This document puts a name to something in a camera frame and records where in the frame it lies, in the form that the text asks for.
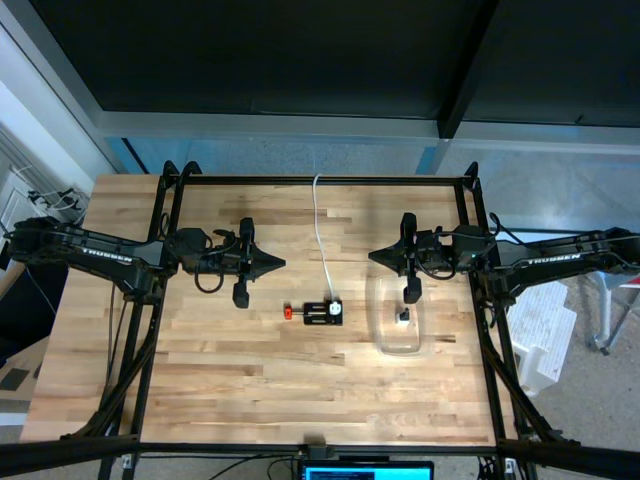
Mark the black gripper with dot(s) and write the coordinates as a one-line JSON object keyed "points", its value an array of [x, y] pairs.
{"points": [[246, 260], [410, 250]]}

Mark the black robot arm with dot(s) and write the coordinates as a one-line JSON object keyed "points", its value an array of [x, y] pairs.
{"points": [[100, 250], [550, 260]]}

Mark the white receptacle socket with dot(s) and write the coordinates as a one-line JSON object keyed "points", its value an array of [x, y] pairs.
{"points": [[335, 307]]}

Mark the small white block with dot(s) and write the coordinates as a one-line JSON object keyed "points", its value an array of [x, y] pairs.
{"points": [[401, 320]]}

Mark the black clamp with red knob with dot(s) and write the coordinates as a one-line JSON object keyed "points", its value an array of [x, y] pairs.
{"points": [[315, 317]]}

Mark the clear plastic tub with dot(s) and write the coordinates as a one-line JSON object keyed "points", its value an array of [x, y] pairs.
{"points": [[395, 345]]}

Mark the white step stool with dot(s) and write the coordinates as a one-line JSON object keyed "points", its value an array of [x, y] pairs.
{"points": [[542, 325]]}

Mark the laptop screen with blue edge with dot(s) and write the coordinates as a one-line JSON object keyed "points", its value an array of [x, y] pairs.
{"points": [[365, 472]]}

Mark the grey metal chair legs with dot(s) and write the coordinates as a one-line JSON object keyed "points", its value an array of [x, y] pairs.
{"points": [[603, 310]]}

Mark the flat cardboard piece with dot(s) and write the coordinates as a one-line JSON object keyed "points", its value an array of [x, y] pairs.
{"points": [[30, 357]]}

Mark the black metal frame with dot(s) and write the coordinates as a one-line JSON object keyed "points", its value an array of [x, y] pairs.
{"points": [[380, 180]]}

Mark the black table-level camera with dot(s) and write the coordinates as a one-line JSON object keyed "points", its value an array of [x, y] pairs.
{"points": [[316, 450]]}

